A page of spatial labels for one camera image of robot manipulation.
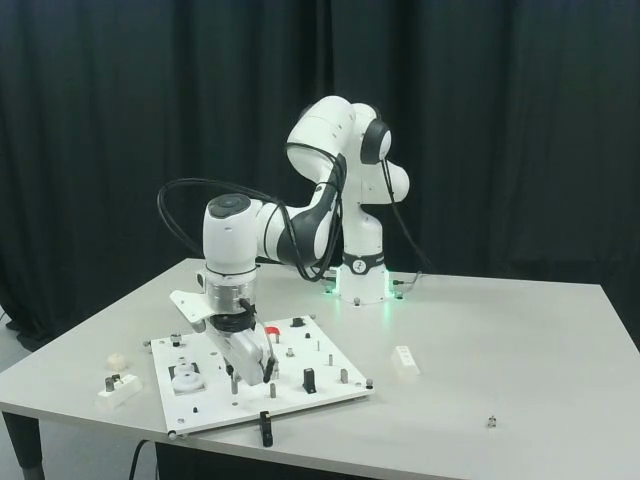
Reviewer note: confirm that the white medium gear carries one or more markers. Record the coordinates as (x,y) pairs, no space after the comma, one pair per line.
(188,370)

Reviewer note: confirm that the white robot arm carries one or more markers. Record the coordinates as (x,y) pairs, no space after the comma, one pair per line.
(320,225)

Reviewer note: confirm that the white large gear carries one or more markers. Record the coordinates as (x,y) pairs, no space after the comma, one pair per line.
(189,385)

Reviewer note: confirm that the black table leg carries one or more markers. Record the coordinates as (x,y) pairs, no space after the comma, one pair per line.
(22,445)

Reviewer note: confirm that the white small gear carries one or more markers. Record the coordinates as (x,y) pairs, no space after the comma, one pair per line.
(116,361)

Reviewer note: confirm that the small metal bolt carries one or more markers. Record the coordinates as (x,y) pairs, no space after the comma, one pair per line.
(492,422)

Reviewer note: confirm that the metal BNC plug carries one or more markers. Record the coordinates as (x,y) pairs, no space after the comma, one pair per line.
(176,340)

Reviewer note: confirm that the black Ethernet plug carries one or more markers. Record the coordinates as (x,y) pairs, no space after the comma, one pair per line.
(298,321)

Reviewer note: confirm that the white holder block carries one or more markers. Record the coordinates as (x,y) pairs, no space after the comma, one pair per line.
(406,361)

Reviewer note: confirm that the white task board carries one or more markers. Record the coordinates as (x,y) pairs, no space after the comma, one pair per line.
(300,405)

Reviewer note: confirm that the metal square peg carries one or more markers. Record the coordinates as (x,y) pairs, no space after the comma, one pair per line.
(272,391)
(344,375)

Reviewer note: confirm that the white peg holder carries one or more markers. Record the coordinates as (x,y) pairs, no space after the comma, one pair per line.
(125,392)

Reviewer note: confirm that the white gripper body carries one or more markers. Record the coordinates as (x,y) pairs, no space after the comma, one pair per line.
(245,355)

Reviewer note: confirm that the black USB plug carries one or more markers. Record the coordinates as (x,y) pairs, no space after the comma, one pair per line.
(309,381)

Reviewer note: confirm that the black curtain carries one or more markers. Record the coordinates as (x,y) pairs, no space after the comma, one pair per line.
(100,75)

